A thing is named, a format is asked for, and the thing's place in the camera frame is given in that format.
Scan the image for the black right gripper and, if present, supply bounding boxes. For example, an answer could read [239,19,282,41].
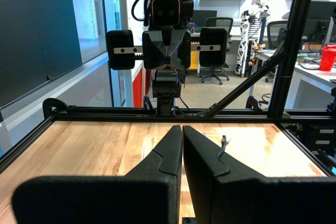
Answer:
[106,27,228,71]

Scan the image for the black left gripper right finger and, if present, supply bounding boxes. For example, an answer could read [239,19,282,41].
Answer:
[182,125,336,224]

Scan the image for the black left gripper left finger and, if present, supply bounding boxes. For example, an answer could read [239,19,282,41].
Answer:
[11,125,183,224]

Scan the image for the USB-C connector with braided cable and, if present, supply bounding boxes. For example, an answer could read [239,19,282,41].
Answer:
[218,134,233,160]

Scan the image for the yellow cabinet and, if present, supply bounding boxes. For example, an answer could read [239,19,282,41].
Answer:
[189,50,199,70]

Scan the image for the red cabinet panel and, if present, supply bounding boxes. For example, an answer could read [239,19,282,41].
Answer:
[132,67,152,108]

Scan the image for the black computer monitor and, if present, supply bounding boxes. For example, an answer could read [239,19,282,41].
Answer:
[301,0,336,45]
[193,9,218,27]

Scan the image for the black office chair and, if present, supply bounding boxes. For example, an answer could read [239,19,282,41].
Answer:
[264,20,289,83]
[201,16,234,86]

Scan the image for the white lattice robot stand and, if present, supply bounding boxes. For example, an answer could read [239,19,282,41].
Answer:
[234,0,271,78]

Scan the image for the black controller box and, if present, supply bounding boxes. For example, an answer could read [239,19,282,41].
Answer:
[285,123,336,156]

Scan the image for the white desk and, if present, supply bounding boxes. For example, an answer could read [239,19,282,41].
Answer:
[256,49,336,111]

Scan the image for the cardboard box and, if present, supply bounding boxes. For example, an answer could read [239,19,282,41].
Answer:
[304,42,323,51]

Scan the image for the red plastic cup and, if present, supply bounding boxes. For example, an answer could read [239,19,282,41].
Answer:
[319,45,336,72]

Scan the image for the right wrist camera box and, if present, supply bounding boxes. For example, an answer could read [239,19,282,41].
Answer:
[150,0,182,27]

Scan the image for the black right arm cable loop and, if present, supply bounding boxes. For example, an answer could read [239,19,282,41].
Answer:
[131,0,153,22]

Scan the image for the black curved frame bracket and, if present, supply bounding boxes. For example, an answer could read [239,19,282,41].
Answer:
[246,95,262,110]
[42,97,68,120]

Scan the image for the black aluminium frame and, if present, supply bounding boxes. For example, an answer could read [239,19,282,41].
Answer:
[0,0,336,180]

